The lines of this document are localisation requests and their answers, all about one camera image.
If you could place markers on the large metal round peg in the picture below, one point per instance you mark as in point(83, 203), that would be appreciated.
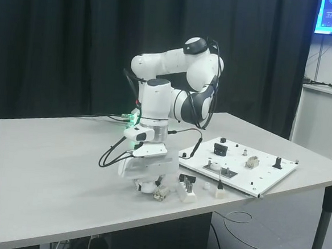
point(190, 189)

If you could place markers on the white large gear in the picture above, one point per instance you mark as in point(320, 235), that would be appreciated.
point(147, 188)

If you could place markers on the metal waterproof plug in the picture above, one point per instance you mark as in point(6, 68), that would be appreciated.
point(158, 196)

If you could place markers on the black curtain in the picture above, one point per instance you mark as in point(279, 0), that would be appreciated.
point(61, 37)

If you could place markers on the white medium gear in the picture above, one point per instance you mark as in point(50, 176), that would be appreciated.
point(214, 166)

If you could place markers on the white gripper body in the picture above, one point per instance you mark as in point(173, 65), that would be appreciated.
point(151, 169)

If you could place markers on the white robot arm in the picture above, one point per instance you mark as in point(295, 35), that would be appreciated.
point(156, 101)

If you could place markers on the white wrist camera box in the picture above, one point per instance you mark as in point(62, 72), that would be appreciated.
point(136, 134)

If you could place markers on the medium metal round peg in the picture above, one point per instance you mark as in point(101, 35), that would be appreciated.
point(186, 186)

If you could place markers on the white task board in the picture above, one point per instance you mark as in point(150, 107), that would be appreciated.
point(265, 177)

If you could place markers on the white round peg holder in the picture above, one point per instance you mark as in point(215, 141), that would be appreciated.
point(189, 198)

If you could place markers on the dark grey table leg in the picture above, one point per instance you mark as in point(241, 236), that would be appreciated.
point(326, 221)

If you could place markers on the small white plug holder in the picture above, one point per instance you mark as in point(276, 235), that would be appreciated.
point(220, 194)

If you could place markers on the flat white mount plate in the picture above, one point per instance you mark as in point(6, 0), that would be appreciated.
point(150, 150)

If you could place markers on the white cabinet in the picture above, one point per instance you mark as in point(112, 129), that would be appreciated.
point(319, 126)

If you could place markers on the black USB plug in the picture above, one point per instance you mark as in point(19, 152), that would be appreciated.
point(220, 186)

